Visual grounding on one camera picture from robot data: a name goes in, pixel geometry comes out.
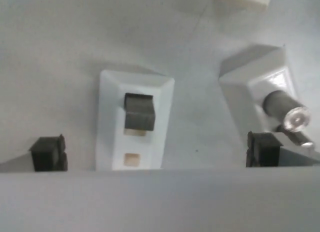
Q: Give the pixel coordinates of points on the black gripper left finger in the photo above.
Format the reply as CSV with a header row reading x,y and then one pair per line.
x,y
50,154

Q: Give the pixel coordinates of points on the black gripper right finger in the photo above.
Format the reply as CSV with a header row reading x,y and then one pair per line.
x,y
265,149

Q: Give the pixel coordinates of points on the medium metal round peg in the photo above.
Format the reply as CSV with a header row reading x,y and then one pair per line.
x,y
297,138

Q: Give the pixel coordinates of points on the thick metal round peg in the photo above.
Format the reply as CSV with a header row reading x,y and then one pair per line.
x,y
287,110

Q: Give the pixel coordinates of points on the white round peg holder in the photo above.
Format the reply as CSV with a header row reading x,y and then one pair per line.
x,y
240,97

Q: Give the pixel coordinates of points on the white square peg holder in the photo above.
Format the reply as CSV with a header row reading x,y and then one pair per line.
x,y
140,152

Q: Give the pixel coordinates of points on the metal square peg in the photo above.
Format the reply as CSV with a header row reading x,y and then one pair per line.
x,y
139,112

